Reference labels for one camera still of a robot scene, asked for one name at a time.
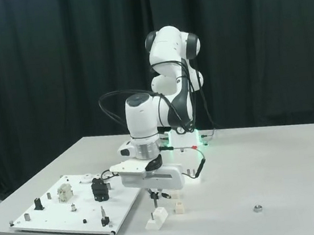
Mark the small white plug holder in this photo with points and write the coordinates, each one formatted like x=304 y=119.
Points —
x=176 y=195
x=179 y=207

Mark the white round peg holder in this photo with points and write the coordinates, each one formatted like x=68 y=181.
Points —
x=192 y=180

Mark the black curtain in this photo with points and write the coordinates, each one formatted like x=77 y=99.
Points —
x=51 y=50

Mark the white flat mounting plate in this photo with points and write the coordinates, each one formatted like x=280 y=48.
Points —
x=128 y=166

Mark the white square peg holder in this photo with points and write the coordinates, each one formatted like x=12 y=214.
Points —
x=157 y=218

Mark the beige connector plug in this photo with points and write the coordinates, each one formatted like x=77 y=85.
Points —
x=64 y=193

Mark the metal bolt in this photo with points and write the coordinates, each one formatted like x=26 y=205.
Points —
x=102 y=212

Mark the metal nut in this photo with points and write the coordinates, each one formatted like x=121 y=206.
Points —
x=257 y=208

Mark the black D-SUB plug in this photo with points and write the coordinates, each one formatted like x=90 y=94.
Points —
x=100 y=191

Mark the thin metal square peg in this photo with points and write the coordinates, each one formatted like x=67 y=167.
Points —
x=151 y=216

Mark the short metal square peg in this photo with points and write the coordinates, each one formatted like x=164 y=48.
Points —
x=49 y=195

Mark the metal BNC plug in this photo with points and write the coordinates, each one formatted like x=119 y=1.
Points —
x=73 y=208

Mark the white task board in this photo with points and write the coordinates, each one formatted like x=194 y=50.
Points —
x=72 y=219

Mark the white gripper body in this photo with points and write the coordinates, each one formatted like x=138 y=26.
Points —
x=167 y=179

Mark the large metal square peg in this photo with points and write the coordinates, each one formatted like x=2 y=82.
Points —
x=27 y=217

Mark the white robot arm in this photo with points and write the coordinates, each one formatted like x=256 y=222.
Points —
x=141 y=116

